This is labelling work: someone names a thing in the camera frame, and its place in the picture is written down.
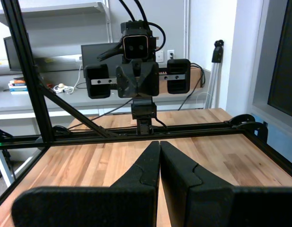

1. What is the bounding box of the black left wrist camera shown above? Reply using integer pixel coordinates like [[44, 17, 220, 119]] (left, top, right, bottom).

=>
[[120, 20, 153, 62]]

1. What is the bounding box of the white coiled cable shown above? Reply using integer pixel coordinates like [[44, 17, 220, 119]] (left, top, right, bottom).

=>
[[53, 62, 83, 95]]

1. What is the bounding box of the black aluminium frame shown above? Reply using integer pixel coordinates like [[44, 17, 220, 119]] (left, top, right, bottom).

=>
[[0, 0, 292, 210]]

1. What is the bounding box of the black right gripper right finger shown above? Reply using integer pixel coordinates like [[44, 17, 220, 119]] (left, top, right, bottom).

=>
[[159, 140, 292, 227]]

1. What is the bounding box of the grey desk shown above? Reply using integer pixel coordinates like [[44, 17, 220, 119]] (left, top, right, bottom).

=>
[[0, 88, 208, 119]]

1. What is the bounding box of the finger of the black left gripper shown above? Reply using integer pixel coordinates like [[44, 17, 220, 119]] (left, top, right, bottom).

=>
[[137, 61, 160, 96], [116, 63, 138, 98]]

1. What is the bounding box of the black left wrist camera cable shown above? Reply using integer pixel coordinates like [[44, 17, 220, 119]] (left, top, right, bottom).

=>
[[97, 0, 167, 61]]

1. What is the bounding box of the black computer monitor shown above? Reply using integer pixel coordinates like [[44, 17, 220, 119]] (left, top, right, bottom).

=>
[[80, 43, 124, 79], [3, 35, 30, 72]]

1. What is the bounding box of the stack of books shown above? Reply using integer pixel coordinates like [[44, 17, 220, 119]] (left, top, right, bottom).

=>
[[8, 79, 28, 95]]

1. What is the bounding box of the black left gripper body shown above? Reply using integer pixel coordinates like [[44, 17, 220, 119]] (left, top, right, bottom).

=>
[[85, 58, 191, 99]]

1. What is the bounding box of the grey wall shelf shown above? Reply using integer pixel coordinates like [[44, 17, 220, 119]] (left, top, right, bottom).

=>
[[0, 1, 112, 43]]

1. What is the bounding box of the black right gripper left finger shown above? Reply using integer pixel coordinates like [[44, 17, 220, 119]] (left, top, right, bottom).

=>
[[11, 140, 160, 227]]

